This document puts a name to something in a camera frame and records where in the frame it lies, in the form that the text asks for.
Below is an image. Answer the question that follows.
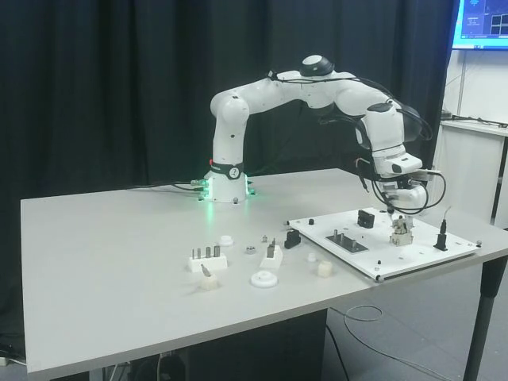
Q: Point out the white large gear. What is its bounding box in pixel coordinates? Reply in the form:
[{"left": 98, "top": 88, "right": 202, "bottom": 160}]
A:
[{"left": 250, "top": 270, "right": 279, "bottom": 288}]

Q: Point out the flat white camera plate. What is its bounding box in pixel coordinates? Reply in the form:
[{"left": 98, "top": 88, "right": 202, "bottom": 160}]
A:
[{"left": 406, "top": 168, "right": 442, "bottom": 187}]

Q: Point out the white task board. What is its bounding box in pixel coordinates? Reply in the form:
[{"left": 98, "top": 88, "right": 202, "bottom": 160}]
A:
[{"left": 286, "top": 206, "right": 483, "bottom": 283}]

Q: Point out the white round peg holder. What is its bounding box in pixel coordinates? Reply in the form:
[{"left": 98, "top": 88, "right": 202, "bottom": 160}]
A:
[{"left": 186, "top": 253, "right": 229, "bottom": 274}]

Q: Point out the small white box dark window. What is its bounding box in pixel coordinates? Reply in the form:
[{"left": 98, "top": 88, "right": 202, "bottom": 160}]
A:
[{"left": 391, "top": 153, "right": 424, "bottom": 175}]

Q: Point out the black foot cable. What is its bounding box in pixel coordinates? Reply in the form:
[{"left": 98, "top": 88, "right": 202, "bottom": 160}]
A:
[{"left": 130, "top": 179, "right": 210, "bottom": 195}]

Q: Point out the black USB plug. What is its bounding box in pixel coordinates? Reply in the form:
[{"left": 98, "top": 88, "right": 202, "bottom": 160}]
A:
[{"left": 435, "top": 205, "right": 452, "bottom": 252}]

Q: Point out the thin grey cable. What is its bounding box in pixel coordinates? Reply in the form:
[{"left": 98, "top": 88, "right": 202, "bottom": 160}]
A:
[{"left": 328, "top": 304, "right": 402, "bottom": 381}]

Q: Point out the black camera cable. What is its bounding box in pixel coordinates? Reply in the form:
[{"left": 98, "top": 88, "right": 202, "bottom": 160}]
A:
[{"left": 371, "top": 170, "right": 448, "bottom": 218}]

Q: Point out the black table leg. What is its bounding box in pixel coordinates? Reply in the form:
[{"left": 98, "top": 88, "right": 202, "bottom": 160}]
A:
[{"left": 463, "top": 253, "right": 502, "bottom": 381}]

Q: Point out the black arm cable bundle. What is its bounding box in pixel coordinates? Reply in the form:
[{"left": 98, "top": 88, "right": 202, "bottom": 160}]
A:
[{"left": 269, "top": 69, "right": 434, "bottom": 167}]

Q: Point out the white square peg holder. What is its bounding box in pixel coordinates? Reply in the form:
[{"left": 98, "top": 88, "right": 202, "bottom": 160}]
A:
[{"left": 260, "top": 248, "right": 285, "bottom": 270}]

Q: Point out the thin black rod red tag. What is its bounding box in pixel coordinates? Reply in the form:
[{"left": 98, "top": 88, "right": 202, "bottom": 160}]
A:
[{"left": 352, "top": 157, "right": 370, "bottom": 194}]

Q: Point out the blue screen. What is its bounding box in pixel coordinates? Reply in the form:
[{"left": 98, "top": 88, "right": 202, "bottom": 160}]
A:
[{"left": 451, "top": 0, "right": 508, "bottom": 52}]

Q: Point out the grey waterproof plug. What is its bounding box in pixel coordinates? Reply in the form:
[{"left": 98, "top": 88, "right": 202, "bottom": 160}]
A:
[{"left": 390, "top": 216, "right": 414, "bottom": 238}]

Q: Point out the black curtain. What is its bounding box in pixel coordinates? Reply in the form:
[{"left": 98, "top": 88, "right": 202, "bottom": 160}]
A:
[{"left": 0, "top": 0, "right": 457, "bottom": 360}]

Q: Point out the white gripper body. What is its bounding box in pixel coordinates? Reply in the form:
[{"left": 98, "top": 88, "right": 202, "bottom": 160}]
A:
[{"left": 385, "top": 183, "right": 429, "bottom": 217}]

